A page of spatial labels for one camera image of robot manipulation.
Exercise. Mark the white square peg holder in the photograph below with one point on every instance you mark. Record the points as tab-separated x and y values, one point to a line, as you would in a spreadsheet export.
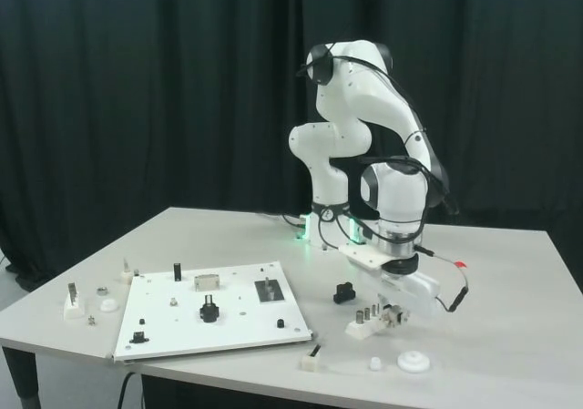
74	311

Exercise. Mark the black under-table cabinet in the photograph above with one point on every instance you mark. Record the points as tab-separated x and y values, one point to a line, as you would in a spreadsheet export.
182	400

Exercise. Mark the white medium gear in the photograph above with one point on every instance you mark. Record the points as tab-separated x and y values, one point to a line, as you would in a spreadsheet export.
107	305

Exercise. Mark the white round peg holder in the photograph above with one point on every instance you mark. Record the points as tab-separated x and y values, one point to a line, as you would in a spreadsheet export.
362	331

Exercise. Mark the medium metal round peg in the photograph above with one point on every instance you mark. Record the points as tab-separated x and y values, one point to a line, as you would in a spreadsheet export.
366	315

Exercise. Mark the flat white mounting plate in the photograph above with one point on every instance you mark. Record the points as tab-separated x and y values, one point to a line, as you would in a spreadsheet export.
364	258

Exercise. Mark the small metal round peg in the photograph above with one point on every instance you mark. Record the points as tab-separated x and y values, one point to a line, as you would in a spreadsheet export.
374	313

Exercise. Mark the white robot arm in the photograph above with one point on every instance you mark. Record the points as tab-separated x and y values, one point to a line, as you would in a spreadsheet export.
325	176

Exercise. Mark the small white plug holder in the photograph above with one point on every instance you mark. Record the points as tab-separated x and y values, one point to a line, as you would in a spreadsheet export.
126	277

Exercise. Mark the black curtain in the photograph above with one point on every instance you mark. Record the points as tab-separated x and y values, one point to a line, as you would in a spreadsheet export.
91	108

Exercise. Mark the white large gear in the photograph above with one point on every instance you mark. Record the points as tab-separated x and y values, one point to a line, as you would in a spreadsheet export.
413	362

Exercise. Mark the thin black rod red tag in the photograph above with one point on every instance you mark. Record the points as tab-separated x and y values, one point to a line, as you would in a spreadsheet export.
459	299

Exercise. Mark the white block plug holder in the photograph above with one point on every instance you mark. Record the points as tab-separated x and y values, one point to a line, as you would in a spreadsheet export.
309	364

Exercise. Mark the metal waterproof plug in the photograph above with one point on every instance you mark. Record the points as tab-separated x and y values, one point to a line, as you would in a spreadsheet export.
394	318

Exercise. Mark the black table leg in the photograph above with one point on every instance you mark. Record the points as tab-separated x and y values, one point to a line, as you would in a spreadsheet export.
20	377

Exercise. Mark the metal bolt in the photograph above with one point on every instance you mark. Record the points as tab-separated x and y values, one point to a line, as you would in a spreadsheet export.
101	289

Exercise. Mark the white task board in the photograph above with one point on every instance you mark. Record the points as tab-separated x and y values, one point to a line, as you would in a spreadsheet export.
182	327

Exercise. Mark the large metal square peg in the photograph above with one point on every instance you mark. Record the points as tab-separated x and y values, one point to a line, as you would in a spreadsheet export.
71	289

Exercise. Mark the white small gear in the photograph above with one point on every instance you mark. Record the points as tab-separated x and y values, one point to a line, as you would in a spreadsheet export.
374	364

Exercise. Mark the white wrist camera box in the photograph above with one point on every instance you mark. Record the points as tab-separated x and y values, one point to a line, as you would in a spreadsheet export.
364	236

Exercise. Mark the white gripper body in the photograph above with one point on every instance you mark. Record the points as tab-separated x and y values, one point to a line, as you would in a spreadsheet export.
423	295

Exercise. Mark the large metal round peg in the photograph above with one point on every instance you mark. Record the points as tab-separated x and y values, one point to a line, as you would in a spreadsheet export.
358	318

